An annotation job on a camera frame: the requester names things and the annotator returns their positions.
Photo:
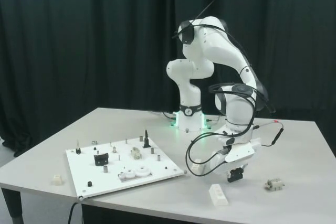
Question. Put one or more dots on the dark grey table leg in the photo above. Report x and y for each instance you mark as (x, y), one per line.
(11, 204)

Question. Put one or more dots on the black D-SUB plug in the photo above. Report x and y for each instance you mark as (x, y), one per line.
(235, 176)

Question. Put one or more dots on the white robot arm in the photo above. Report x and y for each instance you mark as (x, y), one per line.
(231, 58)

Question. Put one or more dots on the white large gear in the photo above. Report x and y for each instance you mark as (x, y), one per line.
(141, 171)

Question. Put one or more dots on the thick metal round peg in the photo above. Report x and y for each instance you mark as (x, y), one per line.
(105, 169)

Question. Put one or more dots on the white small gear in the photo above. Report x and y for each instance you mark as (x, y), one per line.
(122, 176)

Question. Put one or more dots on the black curtains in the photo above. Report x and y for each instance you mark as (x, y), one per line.
(78, 51)

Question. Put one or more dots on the white task board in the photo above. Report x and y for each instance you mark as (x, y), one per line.
(78, 174)

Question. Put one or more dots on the thin black rod with red tag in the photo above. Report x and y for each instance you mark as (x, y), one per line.
(278, 135)

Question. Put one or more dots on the metal waterproof plug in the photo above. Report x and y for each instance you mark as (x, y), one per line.
(270, 184)

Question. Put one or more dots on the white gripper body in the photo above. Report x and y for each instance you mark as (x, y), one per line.
(220, 163)

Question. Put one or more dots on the black plug with metal pin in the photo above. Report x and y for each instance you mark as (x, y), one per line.
(77, 150)

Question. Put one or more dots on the metal BNC plug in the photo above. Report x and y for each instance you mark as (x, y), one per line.
(114, 149)

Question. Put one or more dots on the small white cube holder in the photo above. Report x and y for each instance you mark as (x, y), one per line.
(58, 180)

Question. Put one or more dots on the long white holder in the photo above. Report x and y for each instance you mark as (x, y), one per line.
(218, 192)

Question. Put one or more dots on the black pointed plug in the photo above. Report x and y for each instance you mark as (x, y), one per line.
(145, 141)

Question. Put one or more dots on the white medium gear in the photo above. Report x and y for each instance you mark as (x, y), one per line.
(130, 173)

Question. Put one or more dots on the white plug holder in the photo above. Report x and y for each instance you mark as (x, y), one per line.
(197, 166)

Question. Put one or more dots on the metal bolt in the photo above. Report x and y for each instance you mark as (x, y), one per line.
(95, 142)

